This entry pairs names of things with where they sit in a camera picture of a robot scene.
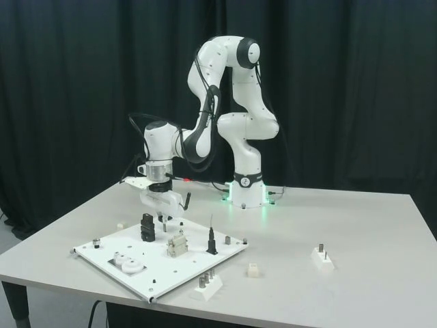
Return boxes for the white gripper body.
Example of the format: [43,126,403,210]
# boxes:
[140,190,182,219]

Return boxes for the white round peg holder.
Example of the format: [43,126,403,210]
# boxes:
[189,275,225,302]

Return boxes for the white square peg holder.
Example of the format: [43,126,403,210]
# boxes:
[310,246,336,271]

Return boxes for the black D-SUB plug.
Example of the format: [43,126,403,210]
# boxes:
[139,213,156,243]

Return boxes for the beige metal connector block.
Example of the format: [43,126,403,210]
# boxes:
[166,236,189,258]

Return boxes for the white task board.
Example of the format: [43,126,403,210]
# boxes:
[70,218,250,303]

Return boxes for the large white gear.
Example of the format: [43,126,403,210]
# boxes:
[123,260,143,275]

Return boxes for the black curtains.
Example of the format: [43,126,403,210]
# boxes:
[0,0,437,228]

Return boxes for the black table leg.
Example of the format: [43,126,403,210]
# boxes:
[1,280,29,328]

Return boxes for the thin black rod on wire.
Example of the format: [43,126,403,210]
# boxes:
[167,172,192,211]

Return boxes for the silver wrist ring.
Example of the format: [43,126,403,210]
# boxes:
[145,163,173,182]

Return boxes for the flat white mount plate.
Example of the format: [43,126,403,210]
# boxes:
[124,176,153,189]

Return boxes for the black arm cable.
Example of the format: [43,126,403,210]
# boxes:
[128,47,264,172]

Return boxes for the black cable under table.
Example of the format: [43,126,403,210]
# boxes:
[89,299,108,328]

